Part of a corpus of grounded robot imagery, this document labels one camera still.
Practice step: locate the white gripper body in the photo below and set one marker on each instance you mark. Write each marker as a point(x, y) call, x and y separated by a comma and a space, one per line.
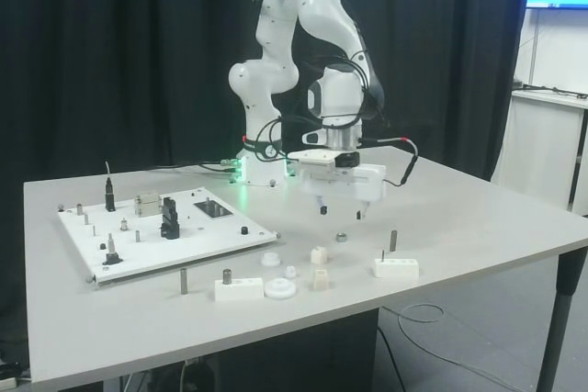
point(367, 183)

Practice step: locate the metal bolt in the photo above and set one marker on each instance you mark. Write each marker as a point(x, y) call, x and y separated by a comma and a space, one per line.
point(340, 237)

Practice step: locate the metal square peg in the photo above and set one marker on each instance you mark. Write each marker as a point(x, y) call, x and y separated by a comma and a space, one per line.
point(393, 241)

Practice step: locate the cream square block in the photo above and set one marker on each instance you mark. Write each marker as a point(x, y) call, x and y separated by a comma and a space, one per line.
point(320, 255)

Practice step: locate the thin black rod red tag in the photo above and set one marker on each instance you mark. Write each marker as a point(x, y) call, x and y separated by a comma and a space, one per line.
point(412, 167)

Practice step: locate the white holder with small holes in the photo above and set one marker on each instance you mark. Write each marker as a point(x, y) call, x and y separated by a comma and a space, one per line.
point(396, 269)

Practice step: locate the white small gear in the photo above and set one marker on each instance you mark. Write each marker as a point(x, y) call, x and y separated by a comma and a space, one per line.
point(290, 272)

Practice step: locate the cream square holder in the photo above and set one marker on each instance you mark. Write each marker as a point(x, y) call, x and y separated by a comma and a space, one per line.
point(320, 281)

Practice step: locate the white medium gear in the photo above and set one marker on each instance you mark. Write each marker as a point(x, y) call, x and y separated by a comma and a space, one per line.
point(270, 260)

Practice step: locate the white large gear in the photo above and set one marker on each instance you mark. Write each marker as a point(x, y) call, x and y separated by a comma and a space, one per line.
point(281, 290)

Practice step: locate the thick metal round peg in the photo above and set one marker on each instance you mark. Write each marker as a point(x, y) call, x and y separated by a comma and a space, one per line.
point(227, 276)

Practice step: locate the white holder with wide holes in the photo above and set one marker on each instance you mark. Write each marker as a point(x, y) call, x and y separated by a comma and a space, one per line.
point(239, 291)

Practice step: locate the black D-SUB plug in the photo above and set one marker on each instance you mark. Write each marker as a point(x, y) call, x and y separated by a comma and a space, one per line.
point(169, 227)

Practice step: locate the white cabinet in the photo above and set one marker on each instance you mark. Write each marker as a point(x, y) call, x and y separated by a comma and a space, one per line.
point(546, 148)

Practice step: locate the white task board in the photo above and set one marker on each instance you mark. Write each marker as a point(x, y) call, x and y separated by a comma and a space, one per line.
point(138, 259)

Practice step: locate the metal BNC plug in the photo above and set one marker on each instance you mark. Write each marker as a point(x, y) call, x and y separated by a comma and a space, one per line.
point(123, 225)

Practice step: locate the metal plug with black collar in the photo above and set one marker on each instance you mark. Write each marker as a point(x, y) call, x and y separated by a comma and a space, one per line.
point(111, 258)

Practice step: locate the dark table leg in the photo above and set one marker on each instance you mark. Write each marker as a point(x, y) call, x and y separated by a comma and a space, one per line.
point(558, 332)

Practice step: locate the black curtain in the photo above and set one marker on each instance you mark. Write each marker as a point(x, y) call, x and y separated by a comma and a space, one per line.
point(115, 43)

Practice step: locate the white power strip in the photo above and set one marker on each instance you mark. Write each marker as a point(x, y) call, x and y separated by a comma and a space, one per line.
point(10, 374)

